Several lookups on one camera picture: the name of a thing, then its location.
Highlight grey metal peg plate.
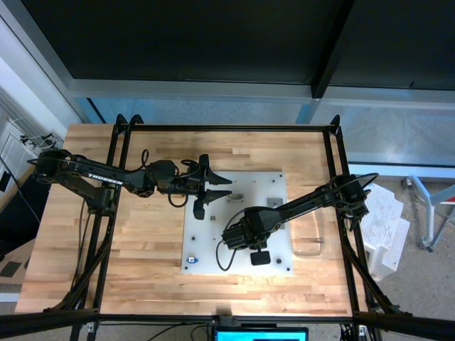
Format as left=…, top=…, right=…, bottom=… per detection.
left=266, top=197, right=287, bottom=230

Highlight grey metal stand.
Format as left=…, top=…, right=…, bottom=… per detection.
left=401, top=175, right=455, bottom=254

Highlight black metal frame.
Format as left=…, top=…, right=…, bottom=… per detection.
left=0, top=113, right=455, bottom=341

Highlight white and black cable bundle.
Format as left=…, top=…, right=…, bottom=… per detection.
left=19, top=132, right=62, bottom=152

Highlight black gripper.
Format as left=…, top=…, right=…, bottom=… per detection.
left=222, top=218, right=272, bottom=267
left=169, top=154, right=234, bottom=222

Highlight clear plastic tub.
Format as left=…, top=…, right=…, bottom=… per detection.
left=291, top=207, right=326, bottom=258

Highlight white task board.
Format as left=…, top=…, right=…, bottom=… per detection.
left=182, top=170, right=296, bottom=276

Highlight small black camera box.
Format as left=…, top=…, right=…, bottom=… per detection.
left=212, top=311, right=240, bottom=327

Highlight white step stool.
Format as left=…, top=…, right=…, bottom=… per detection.
left=358, top=197, right=406, bottom=283

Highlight brown cardboard box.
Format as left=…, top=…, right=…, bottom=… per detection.
left=0, top=237, right=36, bottom=285

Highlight laptop screen with blue edge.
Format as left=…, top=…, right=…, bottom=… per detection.
left=212, top=326, right=309, bottom=341

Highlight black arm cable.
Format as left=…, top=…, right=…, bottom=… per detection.
left=215, top=239, right=238, bottom=272
left=167, top=191, right=189, bottom=208

